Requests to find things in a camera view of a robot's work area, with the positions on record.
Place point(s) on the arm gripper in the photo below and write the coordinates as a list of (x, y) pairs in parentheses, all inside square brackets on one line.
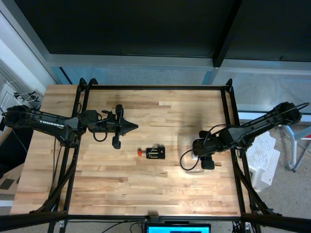
[(207, 163), (116, 143)]

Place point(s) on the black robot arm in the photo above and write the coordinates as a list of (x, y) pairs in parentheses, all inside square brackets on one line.
[(53, 124), (257, 127)]

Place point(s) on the clear plastic tub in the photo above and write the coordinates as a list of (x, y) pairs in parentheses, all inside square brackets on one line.
[(194, 172)]

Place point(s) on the blue laptop screen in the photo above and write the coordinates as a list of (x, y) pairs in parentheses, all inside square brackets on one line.
[(177, 229)]

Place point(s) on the cardboard box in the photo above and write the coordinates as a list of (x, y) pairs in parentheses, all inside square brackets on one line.
[(9, 173)]

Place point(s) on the black aluminium frame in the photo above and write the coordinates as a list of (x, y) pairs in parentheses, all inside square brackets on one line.
[(155, 87)]

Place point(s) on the black table-level camera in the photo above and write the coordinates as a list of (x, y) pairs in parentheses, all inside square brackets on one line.
[(155, 219)]

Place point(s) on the grey metal chair frame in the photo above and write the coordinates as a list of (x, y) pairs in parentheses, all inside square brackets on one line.
[(294, 148)]

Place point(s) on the black upright post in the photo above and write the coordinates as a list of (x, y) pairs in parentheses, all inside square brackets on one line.
[(226, 36)]

